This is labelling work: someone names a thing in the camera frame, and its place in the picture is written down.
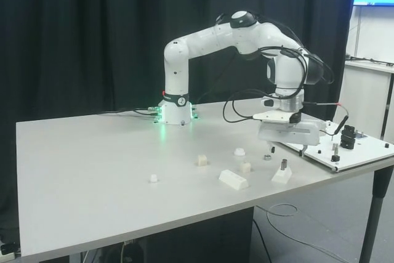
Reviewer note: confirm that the black curtain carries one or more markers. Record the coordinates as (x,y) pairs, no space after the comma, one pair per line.
(92,29)

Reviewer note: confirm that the metal bolt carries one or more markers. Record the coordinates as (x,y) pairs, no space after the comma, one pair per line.
(266,157)

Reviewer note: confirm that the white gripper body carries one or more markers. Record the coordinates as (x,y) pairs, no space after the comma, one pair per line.
(289,133)

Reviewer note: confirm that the black table leg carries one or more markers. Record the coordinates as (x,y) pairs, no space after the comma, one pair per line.
(374,207)

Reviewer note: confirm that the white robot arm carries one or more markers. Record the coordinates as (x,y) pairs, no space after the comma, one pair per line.
(215,38)

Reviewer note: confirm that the white peg holder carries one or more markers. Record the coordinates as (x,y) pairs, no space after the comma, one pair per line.
(281,176)

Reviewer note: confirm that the white small gear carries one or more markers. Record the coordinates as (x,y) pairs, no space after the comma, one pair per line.
(153,179)

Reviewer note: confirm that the black D-SUB plug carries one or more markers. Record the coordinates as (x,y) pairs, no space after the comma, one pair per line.
(348,138)

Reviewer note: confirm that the metal peg in board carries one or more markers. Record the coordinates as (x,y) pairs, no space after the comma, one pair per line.
(335,149)

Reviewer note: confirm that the white medium gear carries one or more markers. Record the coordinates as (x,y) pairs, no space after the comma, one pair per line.
(239,151)

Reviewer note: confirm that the metal round peg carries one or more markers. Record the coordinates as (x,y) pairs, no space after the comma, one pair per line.
(283,164)

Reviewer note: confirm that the long white holder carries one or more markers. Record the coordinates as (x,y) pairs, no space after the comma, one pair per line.
(234,180)

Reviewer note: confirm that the white cabinet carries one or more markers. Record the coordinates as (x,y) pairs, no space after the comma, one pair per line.
(369,90)

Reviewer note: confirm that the small white holder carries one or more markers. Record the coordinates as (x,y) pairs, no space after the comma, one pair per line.
(246,167)
(201,160)

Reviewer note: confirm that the white task board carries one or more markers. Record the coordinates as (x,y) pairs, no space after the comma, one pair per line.
(354,155)

